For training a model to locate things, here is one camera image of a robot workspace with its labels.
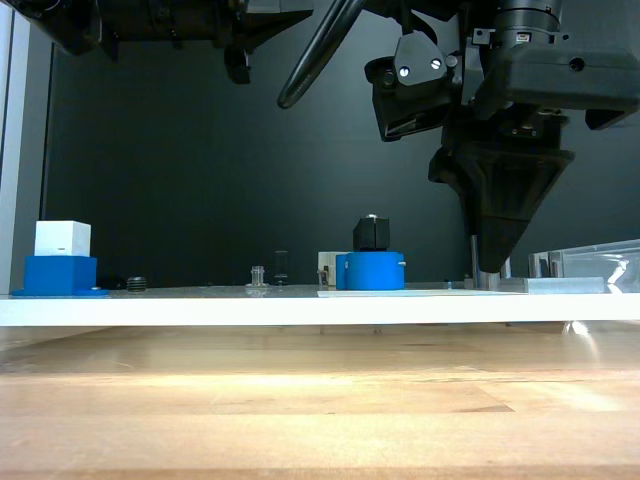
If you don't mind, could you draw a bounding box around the metal 16mm cylinder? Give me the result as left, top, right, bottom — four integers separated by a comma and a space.
468, 233, 504, 291

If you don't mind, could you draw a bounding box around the black and metal plug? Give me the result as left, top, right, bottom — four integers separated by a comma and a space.
352, 213, 391, 251

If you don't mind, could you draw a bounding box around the clear plastic tub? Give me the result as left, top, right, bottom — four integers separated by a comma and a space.
528, 238, 640, 374

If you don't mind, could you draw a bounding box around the grey metal block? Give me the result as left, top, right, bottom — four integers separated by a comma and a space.
462, 276, 606, 295

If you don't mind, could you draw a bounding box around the pale rectangular connector housing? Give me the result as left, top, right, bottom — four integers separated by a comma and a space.
316, 251, 349, 290

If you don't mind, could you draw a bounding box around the white task board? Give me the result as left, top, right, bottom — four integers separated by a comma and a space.
0, 285, 640, 329

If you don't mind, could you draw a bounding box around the small metal threaded fitting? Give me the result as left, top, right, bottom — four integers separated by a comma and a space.
244, 265, 269, 296

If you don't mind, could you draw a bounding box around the white cube plug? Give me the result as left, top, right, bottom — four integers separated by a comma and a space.
34, 219, 93, 258

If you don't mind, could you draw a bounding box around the blue square socket base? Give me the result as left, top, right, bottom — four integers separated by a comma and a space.
10, 255, 111, 298

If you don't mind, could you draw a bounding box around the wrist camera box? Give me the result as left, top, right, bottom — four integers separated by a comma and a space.
363, 28, 454, 144

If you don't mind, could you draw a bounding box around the blue round connector mount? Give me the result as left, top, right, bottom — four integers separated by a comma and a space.
334, 251, 407, 291

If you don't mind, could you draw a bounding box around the aluminium wall frame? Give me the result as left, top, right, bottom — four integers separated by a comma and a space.
0, 0, 55, 296

